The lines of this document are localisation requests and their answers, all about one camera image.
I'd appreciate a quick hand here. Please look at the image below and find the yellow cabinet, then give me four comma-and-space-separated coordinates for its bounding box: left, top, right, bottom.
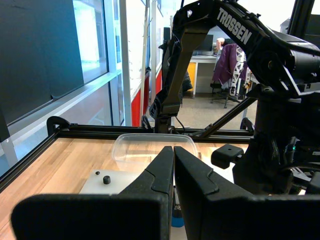
187, 62, 197, 92

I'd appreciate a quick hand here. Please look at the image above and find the black aluminium frame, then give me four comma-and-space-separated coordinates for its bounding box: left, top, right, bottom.
0, 0, 320, 193

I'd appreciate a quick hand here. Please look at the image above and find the clear plastic tub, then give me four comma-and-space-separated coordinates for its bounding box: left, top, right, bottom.
111, 132, 200, 171

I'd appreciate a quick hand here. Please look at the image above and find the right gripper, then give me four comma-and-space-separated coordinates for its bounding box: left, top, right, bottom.
210, 144, 245, 170

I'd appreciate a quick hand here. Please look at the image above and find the person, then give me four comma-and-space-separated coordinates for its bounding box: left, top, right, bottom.
212, 37, 248, 83

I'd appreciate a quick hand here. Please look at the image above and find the white desk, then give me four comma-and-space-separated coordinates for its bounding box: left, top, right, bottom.
189, 54, 218, 100

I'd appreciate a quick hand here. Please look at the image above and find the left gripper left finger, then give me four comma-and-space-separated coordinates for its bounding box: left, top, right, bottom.
10, 146, 175, 240

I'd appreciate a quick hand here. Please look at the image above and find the black monitor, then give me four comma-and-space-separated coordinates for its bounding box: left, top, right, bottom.
194, 34, 215, 56

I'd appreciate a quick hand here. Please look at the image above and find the white lattice stand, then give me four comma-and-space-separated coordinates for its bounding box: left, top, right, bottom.
228, 46, 252, 98

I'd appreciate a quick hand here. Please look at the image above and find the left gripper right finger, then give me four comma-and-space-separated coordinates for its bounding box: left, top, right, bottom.
174, 146, 320, 240

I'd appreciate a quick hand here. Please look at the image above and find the black office chair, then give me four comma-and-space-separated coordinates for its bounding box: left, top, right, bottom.
209, 81, 242, 109

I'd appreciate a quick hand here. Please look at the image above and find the white board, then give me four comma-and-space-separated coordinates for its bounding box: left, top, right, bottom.
79, 151, 312, 196

